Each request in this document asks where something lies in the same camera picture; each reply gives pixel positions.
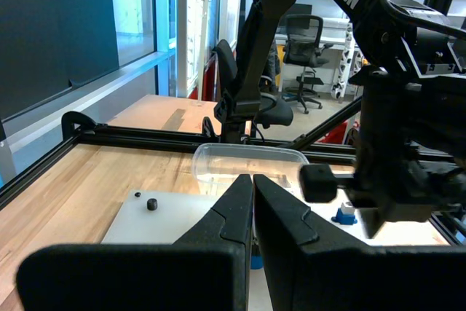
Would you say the black frame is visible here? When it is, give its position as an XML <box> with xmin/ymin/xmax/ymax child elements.
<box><xmin>0</xmin><ymin>0</ymin><xmax>466</xmax><ymax>246</ymax></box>

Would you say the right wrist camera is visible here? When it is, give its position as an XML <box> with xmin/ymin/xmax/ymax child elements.
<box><xmin>399</xmin><ymin>30</ymin><xmax>466</xmax><ymax>79</ymax></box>

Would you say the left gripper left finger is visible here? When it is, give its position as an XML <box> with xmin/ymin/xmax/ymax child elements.
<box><xmin>16</xmin><ymin>173</ymin><xmax>254</xmax><ymax>311</ymax></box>

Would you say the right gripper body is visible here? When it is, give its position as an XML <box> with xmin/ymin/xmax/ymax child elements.
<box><xmin>348</xmin><ymin>66</ymin><xmax>466</xmax><ymax>225</ymax></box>

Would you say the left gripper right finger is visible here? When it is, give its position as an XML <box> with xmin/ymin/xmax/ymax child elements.
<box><xmin>253</xmin><ymin>174</ymin><xmax>466</xmax><ymax>311</ymax></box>

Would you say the wooden desk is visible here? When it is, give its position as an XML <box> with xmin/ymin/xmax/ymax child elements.
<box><xmin>106</xmin><ymin>94</ymin><xmax>224</xmax><ymax>135</ymax></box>

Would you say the clear plastic container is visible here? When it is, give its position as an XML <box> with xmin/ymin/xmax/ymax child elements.
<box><xmin>191</xmin><ymin>142</ymin><xmax>310</xmax><ymax>196</ymax></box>

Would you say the black padded office chair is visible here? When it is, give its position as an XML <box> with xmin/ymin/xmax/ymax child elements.
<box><xmin>213</xmin><ymin>39</ymin><xmax>294</xmax><ymax>130</ymax></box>

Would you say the white task board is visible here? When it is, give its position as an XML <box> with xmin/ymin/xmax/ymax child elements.
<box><xmin>100</xmin><ymin>191</ymin><xmax>451</xmax><ymax>311</ymax></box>

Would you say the blue socket block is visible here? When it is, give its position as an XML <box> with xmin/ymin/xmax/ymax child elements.
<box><xmin>331</xmin><ymin>201</ymin><xmax>358</xmax><ymax>225</ymax></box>
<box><xmin>250</xmin><ymin>247</ymin><xmax>264</xmax><ymax>271</ymax></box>

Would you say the black mesh office chair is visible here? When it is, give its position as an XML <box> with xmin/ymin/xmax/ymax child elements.
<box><xmin>282</xmin><ymin>14</ymin><xmax>334</xmax><ymax>115</ymax></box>

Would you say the black block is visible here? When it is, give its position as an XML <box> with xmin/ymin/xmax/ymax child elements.
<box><xmin>299</xmin><ymin>163</ymin><xmax>356</xmax><ymax>203</ymax></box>

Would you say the window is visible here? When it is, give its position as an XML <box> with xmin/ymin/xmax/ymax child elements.
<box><xmin>108</xmin><ymin>0</ymin><xmax>180</xmax><ymax>68</ymax></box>

